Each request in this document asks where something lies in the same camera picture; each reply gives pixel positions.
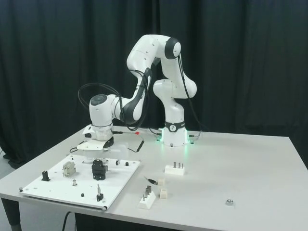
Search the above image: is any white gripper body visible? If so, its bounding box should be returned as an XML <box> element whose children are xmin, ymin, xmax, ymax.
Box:
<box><xmin>81</xmin><ymin>143</ymin><xmax>128</xmax><ymax>159</ymax></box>

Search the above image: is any black D-SUB plug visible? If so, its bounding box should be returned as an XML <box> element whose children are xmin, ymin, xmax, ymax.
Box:
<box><xmin>91</xmin><ymin>159</ymin><xmax>108</xmax><ymax>182</ymax></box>

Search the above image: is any silver flange ring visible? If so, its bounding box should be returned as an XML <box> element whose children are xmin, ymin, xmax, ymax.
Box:
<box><xmin>92</xmin><ymin>127</ymin><xmax>113</xmax><ymax>141</ymax></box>

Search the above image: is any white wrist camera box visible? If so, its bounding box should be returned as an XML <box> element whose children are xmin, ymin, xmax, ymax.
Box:
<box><xmin>82</xmin><ymin>125</ymin><xmax>95</xmax><ymax>140</ymax></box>

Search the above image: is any white round peg holder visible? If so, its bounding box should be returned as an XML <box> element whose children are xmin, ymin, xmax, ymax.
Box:
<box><xmin>164</xmin><ymin>165</ymin><xmax>186</xmax><ymax>177</ymax></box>

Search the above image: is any black USB plug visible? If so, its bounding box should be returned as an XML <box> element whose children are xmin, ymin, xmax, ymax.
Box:
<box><xmin>143</xmin><ymin>176</ymin><xmax>158</xmax><ymax>186</ymax></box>

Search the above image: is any white task board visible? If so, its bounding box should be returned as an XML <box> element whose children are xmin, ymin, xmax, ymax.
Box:
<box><xmin>18</xmin><ymin>154</ymin><xmax>141</xmax><ymax>212</ymax></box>

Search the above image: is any beige square connector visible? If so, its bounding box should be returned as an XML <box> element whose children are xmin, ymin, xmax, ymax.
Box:
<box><xmin>62</xmin><ymin>162</ymin><xmax>75</xmax><ymax>179</ymax></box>

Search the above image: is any black arm base cable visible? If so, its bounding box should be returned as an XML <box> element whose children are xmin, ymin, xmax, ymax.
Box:
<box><xmin>177</xmin><ymin>51</ymin><xmax>202</xmax><ymax>140</ymax></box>

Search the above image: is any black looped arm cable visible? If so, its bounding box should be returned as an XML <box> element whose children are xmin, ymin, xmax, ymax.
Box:
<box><xmin>77</xmin><ymin>68</ymin><xmax>153</xmax><ymax>127</ymax></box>

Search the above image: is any white square peg holder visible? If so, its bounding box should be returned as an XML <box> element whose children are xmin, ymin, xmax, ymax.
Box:
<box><xmin>137</xmin><ymin>191</ymin><xmax>156</xmax><ymax>209</ymax></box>

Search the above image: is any dark grey table leg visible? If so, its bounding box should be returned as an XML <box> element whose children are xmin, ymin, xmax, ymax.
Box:
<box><xmin>0</xmin><ymin>197</ymin><xmax>21</xmax><ymax>231</ymax></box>

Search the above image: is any black curtain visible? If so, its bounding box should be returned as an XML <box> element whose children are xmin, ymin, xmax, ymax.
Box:
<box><xmin>0</xmin><ymin>0</ymin><xmax>308</xmax><ymax>167</ymax></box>

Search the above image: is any black cable under table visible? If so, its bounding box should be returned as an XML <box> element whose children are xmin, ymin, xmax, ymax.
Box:
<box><xmin>63</xmin><ymin>211</ymin><xmax>76</xmax><ymax>231</ymax></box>

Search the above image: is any thin black rod red tag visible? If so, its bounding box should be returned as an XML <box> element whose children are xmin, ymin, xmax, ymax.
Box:
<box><xmin>112</xmin><ymin>130</ymin><xmax>145</xmax><ymax>153</ymax></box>

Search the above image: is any flat white mounting plate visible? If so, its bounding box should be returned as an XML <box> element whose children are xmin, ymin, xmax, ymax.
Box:
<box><xmin>77</xmin><ymin>141</ymin><xmax>107</xmax><ymax>152</ymax></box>

